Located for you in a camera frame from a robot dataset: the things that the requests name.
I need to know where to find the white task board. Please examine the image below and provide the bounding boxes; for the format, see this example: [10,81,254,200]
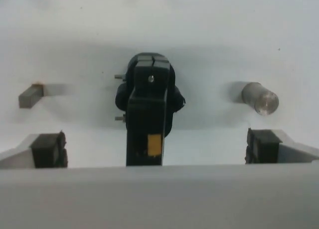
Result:
[0,0,319,169]

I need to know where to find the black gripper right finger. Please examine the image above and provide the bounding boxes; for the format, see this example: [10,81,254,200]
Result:
[245,127,319,165]

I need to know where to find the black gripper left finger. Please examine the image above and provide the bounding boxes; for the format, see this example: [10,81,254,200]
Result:
[0,130,69,170]

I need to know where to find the metal square peg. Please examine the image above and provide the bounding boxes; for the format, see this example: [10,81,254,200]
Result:
[18,82,74,110]

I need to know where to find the black D-SUB plug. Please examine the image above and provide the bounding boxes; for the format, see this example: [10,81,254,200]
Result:
[114,52,186,167]

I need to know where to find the metal round peg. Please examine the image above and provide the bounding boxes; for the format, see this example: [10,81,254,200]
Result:
[241,81,280,117]

